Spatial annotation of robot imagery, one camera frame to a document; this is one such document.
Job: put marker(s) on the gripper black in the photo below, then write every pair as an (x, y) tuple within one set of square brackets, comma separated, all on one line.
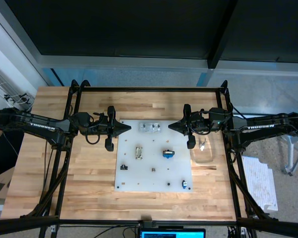
[(196, 124), (106, 125)]

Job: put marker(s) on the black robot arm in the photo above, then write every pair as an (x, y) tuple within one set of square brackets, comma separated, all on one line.
[(39, 124), (263, 126)]

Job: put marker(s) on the blue D-sub connector block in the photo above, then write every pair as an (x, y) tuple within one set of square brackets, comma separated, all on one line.
[(168, 155)]

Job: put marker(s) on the small white silver connector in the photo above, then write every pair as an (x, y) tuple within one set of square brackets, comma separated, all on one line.
[(201, 148)]

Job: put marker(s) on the beige connector housing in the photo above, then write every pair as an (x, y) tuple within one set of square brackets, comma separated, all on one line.
[(138, 152)]

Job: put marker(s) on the white taskboard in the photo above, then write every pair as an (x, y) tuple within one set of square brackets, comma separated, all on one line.
[(144, 176)]

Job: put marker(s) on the aluminium bar block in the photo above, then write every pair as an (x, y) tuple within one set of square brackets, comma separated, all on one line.
[(149, 127)]

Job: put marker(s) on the small black clamp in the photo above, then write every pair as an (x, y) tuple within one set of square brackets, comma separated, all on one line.
[(124, 167)]

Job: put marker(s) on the clear plastic tub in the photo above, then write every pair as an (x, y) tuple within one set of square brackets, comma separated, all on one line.
[(206, 158)]

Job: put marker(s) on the small blue RJ45 socket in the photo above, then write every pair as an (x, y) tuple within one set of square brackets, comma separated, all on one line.
[(183, 184)]

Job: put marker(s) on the black overhead beam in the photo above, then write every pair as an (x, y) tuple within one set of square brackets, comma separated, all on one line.
[(223, 32)]

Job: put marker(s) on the blue laptop screen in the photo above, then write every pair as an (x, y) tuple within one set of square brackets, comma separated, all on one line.
[(171, 234)]

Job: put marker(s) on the grey metal stand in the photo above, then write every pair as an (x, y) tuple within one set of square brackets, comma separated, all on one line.
[(291, 153)]

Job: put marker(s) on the brown cardboard box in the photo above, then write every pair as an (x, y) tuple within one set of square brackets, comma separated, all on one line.
[(2, 178)]

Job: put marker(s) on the black aluminium frame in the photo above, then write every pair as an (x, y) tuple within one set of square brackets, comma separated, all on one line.
[(149, 88)]

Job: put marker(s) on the small black camera box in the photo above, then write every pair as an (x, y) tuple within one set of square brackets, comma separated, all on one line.
[(147, 223)]

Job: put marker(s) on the silver corner bracket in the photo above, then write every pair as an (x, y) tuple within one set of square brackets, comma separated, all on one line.
[(53, 228), (243, 230)]

